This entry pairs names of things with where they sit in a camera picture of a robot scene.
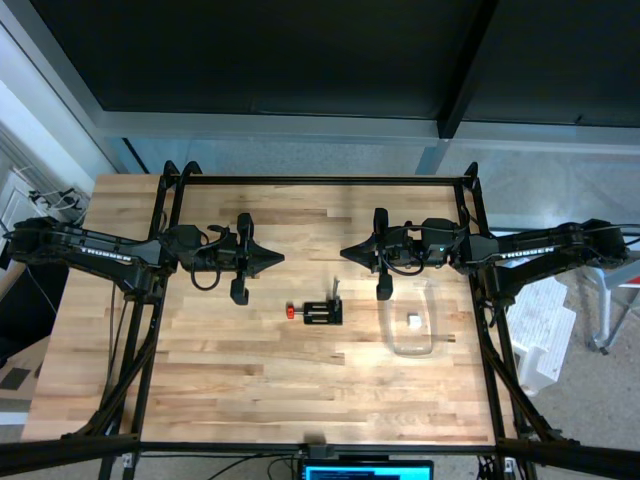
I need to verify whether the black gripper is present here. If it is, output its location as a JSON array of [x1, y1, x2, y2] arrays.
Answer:
[[340, 207, 424, 302], [217, 213, 285, 307]]

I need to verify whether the black vise with orange knob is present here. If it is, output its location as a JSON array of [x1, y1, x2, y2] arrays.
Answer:
[[286, 299, 345, 327]]

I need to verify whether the clear plastic tub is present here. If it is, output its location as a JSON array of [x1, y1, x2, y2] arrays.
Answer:
[[380, 279, 437, 359]]

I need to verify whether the white stepped plastic block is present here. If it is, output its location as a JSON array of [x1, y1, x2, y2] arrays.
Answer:
[[504, 277, 576, 399]]

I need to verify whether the laptop screen with blue edge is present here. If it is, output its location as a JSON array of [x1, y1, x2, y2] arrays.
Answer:
[[298, 459, 435, 480]]

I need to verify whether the grey metal stand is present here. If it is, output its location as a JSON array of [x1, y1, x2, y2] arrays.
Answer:
[[583, 259, 640, 357]]

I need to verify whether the cardboard box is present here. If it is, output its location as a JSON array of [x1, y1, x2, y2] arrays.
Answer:
[[0, 335, 52, 401]]

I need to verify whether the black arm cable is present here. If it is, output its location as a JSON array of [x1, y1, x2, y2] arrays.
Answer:
[[378, 223, 431, 277], [190, 267, 223, 293]]

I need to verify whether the black table frame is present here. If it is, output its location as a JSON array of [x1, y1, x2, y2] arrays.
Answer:
[[0, 159, 640, 480]]

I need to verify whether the black table-level camera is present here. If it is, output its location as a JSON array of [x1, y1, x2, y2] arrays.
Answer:
[[302, 438, 334, 458]]

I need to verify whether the black vertical post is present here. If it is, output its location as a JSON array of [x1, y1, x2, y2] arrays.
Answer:
[[437, 0, 501, 140]]

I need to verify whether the bundle of loose cables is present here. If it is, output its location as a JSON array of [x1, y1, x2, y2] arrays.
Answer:
[[27, 186, 87, 214]]

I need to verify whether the black laptop cable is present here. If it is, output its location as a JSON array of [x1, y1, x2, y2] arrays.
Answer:
[[266, 452, 301, 480]]

